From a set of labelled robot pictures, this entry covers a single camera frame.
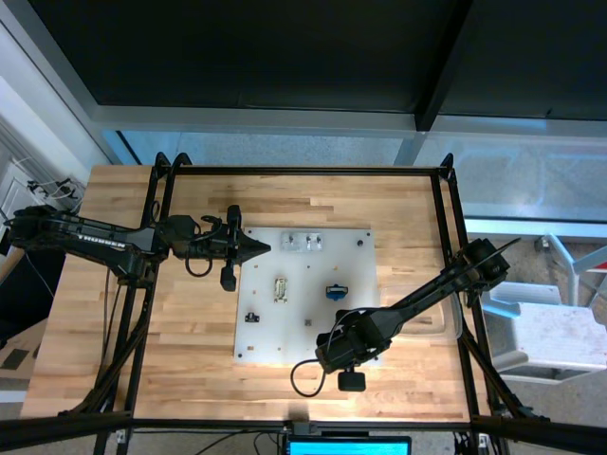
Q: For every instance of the black vertical post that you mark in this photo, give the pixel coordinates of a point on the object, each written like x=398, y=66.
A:
x=427, y=118

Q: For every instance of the white step stool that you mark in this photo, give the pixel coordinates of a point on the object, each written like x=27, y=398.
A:
x=555, y=332

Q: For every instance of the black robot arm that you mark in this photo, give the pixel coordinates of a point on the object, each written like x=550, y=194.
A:
x=102, y=242
x=427, y=294

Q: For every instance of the grey metal chair frame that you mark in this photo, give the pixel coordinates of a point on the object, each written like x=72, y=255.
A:
x=571, y=270

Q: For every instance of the clear plastic tub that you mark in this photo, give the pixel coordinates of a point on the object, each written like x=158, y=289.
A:
x=427, y=328

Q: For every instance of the small black socket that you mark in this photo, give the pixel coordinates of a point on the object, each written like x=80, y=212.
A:
x=252, y=318

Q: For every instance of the white board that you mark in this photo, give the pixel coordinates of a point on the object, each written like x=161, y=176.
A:
x=284, y=341

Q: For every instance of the black table frame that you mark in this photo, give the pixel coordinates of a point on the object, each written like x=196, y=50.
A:
x=303, y=170

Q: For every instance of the brown cardboard box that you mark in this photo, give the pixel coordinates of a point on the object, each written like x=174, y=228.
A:
x=26, y=339

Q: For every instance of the screen with blue edge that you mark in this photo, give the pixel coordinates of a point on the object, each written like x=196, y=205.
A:
x=346, y=448

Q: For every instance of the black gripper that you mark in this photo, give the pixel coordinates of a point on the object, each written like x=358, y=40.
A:
x=352, y=381
x=231, y=218

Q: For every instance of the beige connector housing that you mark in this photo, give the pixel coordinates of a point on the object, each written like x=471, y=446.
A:
x=281, y=289

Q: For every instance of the blue clamp with black connector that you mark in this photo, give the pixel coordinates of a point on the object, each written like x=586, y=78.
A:
x=336, y=293

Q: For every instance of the small black camera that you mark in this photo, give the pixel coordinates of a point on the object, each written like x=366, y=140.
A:
x=299, y=422

